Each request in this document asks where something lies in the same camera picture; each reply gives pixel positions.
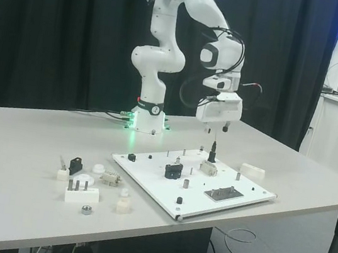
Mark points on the white medium gear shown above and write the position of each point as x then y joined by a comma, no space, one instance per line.
123,193

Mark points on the small white plug holder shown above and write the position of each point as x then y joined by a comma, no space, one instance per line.
62,174

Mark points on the black D-SUB plug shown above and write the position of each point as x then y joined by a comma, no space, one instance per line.
74,166

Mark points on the metal nut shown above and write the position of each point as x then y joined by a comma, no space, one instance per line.
86,210

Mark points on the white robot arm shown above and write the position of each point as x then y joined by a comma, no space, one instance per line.
157,58

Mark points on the metal square peg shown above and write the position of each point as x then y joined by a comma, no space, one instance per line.
70,184

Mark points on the white peg holder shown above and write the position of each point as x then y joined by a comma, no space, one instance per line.
82,196

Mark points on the white large gear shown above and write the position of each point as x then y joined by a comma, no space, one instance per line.
83,178

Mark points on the beige waterproof plug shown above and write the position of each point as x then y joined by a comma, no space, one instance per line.
109,178

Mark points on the white task board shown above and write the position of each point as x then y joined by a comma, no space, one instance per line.
178,194

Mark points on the white long holder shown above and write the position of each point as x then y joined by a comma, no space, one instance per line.
252,170

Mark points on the black curtains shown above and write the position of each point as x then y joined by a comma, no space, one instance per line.
45,19

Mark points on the clear Ethernet plug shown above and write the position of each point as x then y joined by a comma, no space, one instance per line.
62,163

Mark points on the metal round peg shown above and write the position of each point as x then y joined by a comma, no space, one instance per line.
77,185
86,185

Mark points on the white small gear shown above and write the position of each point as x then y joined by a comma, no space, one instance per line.
97,168

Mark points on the white block holder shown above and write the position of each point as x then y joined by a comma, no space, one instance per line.
121,206

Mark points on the small white camera box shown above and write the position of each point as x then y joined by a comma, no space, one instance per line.
216,83

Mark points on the white cabinet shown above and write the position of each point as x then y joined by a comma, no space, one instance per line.
336,135

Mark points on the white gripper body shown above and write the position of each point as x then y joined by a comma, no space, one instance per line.
219,110

